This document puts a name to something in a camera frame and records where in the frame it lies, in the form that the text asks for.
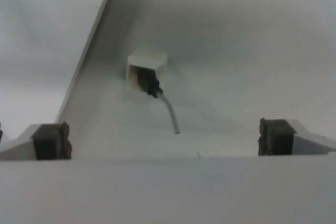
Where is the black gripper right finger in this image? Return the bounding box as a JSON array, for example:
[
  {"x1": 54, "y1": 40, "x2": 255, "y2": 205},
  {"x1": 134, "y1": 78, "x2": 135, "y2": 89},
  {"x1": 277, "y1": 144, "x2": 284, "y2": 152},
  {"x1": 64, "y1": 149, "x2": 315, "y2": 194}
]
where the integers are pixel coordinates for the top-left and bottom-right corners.
[{"x1": 258, "y1": 117, "x2": 336, "y2": 156}]

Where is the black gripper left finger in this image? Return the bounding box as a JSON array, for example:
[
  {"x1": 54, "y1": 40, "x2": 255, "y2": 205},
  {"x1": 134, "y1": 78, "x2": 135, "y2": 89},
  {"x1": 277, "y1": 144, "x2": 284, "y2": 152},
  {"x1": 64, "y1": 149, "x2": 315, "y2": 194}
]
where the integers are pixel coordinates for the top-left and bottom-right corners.
[{"x1": 0, "y1": 121, "x2": 73, "y2": 161}]

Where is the black USB plug grey cable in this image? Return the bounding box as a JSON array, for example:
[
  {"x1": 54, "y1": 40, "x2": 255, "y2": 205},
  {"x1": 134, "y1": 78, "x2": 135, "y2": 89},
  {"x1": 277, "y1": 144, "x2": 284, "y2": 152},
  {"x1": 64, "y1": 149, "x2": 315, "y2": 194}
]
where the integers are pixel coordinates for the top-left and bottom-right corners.
[{"x1": 136, "y1": 67, "x2": 182, "y2": 135}]

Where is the white plug holder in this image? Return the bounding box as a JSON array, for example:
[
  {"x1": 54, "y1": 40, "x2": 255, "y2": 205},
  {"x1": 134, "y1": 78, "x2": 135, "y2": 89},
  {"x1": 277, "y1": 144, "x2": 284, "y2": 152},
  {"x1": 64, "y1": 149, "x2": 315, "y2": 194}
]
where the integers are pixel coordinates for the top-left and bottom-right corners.
[{"x1": 127, "y1": 52, "x2": 169, "y2": 91}]

